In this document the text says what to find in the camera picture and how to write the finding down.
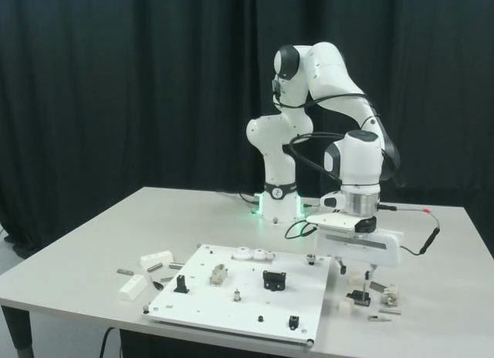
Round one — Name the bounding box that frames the black curtain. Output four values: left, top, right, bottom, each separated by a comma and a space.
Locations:
0, 0, 494, 255

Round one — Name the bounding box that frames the black floor cable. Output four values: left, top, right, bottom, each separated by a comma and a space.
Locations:
100, 326, 117, 358

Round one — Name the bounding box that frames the dark table leg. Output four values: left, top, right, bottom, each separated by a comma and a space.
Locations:
0, 306, 32, 358

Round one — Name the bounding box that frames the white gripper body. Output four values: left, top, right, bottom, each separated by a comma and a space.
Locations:
314, 227, 404, 269

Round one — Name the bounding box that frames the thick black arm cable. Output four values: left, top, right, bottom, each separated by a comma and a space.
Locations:
288, 130, 350, 181

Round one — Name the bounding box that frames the white task board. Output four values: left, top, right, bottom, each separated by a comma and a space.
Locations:
142, 244, 333, 350

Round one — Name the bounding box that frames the black D-SUB plug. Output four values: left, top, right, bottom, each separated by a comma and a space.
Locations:
262, 270, 287, 292

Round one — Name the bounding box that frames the white peg holder block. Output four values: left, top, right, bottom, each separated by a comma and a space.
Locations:
139, 249, 174, 267
117, 275, 150, 302

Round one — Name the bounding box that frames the thin black rod on wire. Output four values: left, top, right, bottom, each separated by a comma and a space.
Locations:
376, 204, 442, 257

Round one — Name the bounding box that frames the black cable on table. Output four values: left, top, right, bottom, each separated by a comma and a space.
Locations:
284, 218, 321, 240

